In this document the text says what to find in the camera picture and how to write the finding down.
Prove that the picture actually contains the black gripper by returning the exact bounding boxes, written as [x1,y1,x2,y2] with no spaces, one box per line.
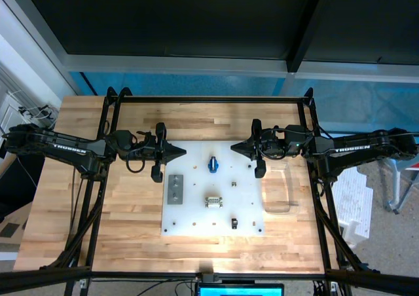
[230,119,279,179]
[141,122,187,183]

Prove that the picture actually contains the beige HAN10E connector insert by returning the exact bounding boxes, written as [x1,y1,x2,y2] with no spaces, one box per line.
[204,195,225,208]

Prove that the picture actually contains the grey metal plate with posts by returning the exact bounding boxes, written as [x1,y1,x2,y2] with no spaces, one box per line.
[166,174,184,205]

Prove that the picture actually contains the clear plastic tub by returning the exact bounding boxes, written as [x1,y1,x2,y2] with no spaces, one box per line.
[261,164,301,215]

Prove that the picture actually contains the white task board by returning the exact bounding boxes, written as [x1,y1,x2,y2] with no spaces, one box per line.
[160,140,265,237]

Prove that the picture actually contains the blue laptop screen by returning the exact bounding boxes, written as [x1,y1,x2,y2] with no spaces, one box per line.
[196,283,285,296]

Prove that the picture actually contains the silver metal stand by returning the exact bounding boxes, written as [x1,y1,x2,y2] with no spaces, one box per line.
[376,151,419,215]

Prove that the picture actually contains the red panel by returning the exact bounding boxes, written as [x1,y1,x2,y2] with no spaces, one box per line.
[403,151,419,173]

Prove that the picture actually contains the large cardboard box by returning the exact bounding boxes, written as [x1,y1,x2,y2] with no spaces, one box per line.
[0,200,33,254]

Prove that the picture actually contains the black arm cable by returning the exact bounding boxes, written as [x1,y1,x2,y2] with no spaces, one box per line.
[257,128,289,162]
[126,147,146,174]

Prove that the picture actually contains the black aluminium frame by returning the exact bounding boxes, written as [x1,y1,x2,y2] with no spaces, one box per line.
[0,86,419,296]

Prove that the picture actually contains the small black camera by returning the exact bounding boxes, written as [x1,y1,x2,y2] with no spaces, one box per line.
[195,266,221,283]

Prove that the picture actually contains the white power cables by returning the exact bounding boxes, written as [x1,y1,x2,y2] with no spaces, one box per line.
[18,104,55,120]

